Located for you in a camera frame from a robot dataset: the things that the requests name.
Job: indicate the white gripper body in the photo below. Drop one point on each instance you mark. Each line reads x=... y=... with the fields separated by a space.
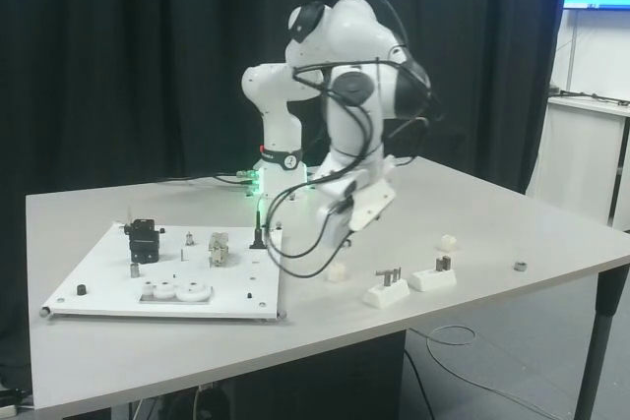
x=334 y=223

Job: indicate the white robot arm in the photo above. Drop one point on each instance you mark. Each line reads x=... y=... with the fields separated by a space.
x=344 y=46

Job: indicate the metal bolt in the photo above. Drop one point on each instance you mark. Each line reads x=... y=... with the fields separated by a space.
x=520 y=265

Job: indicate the flat white mounting plate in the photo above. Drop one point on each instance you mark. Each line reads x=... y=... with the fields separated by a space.
x=374 y=206

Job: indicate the loose metal square peg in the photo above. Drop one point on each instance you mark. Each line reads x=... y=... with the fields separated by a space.
x=384 y=273

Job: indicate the thick metal round peg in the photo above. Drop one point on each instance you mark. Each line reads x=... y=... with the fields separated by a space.
x=389 y=281

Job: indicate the white round peg holder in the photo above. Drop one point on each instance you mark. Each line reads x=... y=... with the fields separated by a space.
x=386 y=294

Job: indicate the white square peg holder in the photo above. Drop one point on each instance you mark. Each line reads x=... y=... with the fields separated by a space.
x=434 y=281

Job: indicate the metal BNC plug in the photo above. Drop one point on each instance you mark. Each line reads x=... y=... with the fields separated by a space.
x=188 y=238

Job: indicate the white large gear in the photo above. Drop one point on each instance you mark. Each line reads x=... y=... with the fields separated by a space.
x=193 y=292

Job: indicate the white task board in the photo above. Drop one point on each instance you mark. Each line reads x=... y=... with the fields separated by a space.
x=162 y=272

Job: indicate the white medium gear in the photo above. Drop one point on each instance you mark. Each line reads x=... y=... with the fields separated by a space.
x=164 y=288

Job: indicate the white small gear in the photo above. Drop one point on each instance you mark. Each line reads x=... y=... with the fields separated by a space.
x=147 y=287

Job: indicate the black curtain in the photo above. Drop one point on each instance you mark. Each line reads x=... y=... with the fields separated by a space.
x=147 y=71

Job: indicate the white cabinet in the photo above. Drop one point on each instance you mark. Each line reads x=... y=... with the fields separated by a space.
x=581 y=164

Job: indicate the black knob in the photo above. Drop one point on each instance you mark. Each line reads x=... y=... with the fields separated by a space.
x=80 y=288

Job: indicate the grey table leg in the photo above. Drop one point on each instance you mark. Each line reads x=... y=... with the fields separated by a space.
x=598 y=341

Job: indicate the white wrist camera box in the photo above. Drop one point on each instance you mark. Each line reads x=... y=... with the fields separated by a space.
x=339 y=190

